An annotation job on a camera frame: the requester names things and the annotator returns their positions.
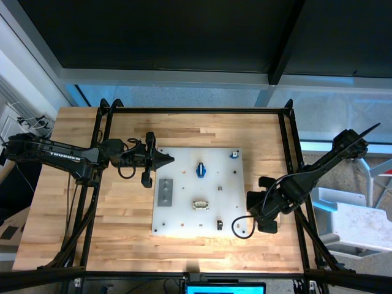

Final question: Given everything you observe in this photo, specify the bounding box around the white taskboard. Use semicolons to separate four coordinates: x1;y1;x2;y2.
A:
151;148;248;238

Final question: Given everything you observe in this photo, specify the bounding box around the tangled cable bundle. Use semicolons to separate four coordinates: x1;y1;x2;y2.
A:
17;115;55;131

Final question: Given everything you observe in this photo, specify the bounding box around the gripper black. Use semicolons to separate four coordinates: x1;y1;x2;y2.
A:
257;176;279;235
134;131;175;189

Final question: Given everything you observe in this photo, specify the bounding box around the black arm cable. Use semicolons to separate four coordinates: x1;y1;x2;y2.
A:
232;179;284;239
117;137;142;180

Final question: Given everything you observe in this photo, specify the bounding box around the grey metal plate with bolts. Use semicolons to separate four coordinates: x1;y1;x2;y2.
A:
157;178;174;208

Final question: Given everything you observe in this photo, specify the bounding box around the blue lit computer screen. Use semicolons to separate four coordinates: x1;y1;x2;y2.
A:
183;281;266;294

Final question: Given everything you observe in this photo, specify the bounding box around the black aluminium frame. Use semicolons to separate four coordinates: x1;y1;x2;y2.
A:
0;97;392;294

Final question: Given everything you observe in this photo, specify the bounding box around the white cabinet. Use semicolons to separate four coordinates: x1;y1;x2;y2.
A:
0;76;67;145

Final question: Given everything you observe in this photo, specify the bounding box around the clear plastic tub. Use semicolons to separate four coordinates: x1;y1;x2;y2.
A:
251;180;285;233

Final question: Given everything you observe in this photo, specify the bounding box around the cardboard box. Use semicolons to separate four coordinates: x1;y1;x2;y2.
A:
0;208;31;246

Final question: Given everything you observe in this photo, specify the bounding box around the white step stool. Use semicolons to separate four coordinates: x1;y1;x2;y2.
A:
312;186;392;261

